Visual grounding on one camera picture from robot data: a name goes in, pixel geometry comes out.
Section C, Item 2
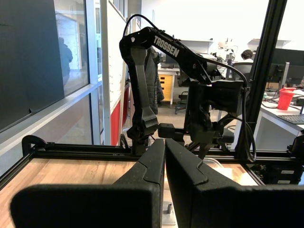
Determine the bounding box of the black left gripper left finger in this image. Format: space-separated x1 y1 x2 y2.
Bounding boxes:
10 139 166 228

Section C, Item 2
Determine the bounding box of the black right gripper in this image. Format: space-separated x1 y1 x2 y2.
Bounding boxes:
158 118 235 164

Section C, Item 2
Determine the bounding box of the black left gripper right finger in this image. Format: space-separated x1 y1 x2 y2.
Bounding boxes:
165 139 304 228

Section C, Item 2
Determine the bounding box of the clear plastic tub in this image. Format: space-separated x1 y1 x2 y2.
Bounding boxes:
203 155 225 174

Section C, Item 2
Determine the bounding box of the yellow drawer cabinet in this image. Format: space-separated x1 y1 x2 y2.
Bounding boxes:
158 74 173 102

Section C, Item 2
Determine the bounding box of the grey metal peg plate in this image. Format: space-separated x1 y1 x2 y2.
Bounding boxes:
161 201 178 226

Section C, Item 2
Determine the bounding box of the white desk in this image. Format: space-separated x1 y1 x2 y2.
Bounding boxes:
255 102 304 152

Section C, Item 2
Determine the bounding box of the black hanging jacket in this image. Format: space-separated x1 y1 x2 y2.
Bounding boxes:
144 46 165 114

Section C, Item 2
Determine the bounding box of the grey office chair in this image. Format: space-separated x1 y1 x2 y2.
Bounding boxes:
231 62 254 83

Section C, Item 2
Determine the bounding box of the black keyboard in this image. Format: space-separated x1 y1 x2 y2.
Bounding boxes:
276 114 304 125

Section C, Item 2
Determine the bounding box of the red bin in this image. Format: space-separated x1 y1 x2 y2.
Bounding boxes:
276 87 297 110

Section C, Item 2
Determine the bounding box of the person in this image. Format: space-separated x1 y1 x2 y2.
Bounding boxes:
240 49 254 64

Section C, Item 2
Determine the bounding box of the black computer monitor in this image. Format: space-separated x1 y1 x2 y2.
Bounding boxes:
270 48 304 90

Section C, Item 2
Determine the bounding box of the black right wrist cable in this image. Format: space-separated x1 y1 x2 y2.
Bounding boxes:
205 60 257 164

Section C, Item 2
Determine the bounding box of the black table frame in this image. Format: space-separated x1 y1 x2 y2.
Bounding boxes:
0 0 304 188

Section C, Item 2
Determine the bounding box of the grey window frame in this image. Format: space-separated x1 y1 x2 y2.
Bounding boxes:
0 0 106 178

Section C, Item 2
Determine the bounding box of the black right shoulder cable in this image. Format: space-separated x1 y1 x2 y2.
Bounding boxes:
122 13 159 40

